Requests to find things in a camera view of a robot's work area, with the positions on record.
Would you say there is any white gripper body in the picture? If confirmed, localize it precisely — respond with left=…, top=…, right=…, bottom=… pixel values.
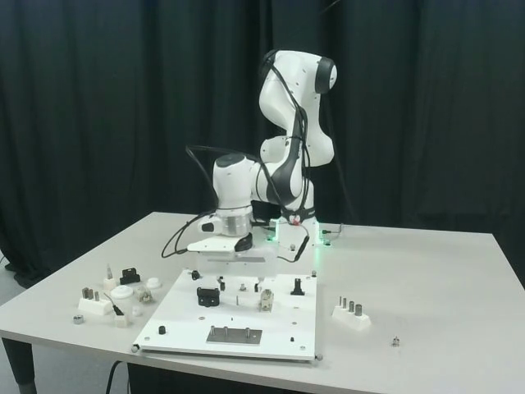
left=194, top=245, right=281, bottom=277

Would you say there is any white task board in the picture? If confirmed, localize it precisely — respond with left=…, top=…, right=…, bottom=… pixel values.
left=131, top=268, right=324, bottom=364

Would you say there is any thin black rod red tag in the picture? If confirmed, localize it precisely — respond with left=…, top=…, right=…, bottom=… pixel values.
left=282, top=215, right=312, bottom=263

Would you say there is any black D-SUB plug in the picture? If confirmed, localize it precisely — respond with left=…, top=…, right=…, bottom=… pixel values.
left=119, top=267, right=143, bottom=287

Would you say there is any white round peg holder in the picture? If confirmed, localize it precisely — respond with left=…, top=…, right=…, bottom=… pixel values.
left=331, top=305, right=372, bottom=332

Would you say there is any black USB plug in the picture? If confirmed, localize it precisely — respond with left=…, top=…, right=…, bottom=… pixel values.
left=103, top=292, right=126, bottom=318

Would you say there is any white square peg holder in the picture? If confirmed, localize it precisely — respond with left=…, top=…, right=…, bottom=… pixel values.
left=77, top=295, right=114, bottom=318

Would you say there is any black curtain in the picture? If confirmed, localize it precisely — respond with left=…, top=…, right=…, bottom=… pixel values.
left=0, top=0, right=525, bottom=275

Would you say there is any black table leg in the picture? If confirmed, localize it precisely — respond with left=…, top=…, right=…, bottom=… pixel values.
left=0, top=337, right=34, bottom=394

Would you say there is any thin black camera cable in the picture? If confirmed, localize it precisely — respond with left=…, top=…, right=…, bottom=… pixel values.
left=161, top=211, right=215, bottom=260

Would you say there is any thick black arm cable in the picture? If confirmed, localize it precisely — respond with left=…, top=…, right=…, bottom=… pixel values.
left=184, top=51, right=317, bottom=218

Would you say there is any black cable under table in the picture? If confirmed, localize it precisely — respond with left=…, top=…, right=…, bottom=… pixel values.
left=107, top=360, right=126, bottom=394

